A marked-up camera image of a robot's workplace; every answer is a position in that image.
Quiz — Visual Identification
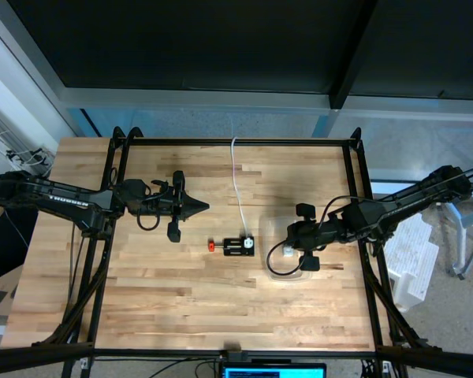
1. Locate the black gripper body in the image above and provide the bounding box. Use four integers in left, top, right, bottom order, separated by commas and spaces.
157, 169, 185, 243
285, 202, 341, 272

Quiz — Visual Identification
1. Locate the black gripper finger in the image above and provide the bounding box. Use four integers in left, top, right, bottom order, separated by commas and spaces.
182, 191, 210, 206
182, 206, 210, 222

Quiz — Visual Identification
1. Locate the clear plastic tub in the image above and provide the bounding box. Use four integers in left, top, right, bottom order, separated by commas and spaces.
261, 214, 315, 284

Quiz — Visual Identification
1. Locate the black clamp with red knob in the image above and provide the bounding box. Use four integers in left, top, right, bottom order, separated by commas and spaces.
207, 235, 258, 258

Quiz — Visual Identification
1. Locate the white foam block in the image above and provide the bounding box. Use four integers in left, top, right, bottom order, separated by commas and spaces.
382, 219, 441, 314

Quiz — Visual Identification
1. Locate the laptop with blue screen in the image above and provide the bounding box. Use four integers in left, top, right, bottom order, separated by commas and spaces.
219, 362, 327, 378

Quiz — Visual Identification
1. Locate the grey metal stand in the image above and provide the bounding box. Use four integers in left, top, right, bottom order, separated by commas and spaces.
437, 196, 473, 281

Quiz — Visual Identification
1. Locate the brown cardboard box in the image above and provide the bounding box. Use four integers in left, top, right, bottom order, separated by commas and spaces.
0, 262, 24, 316

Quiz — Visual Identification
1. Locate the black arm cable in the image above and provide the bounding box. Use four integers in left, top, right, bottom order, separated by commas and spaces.
136, 204, 162, 232
266, 195, 363, 276

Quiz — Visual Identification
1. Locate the white receptacle cord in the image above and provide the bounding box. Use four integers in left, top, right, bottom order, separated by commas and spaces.
230, 135, 250, 238

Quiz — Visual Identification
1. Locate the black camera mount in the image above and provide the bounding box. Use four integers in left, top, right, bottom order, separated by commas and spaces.
222, 342, 248, 361

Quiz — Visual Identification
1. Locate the black and white cable bundle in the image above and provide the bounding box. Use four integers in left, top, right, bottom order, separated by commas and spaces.
3, 146, 52, 169

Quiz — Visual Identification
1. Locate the black metal frame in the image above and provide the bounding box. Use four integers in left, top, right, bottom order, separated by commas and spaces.
0, 125, 473, 378

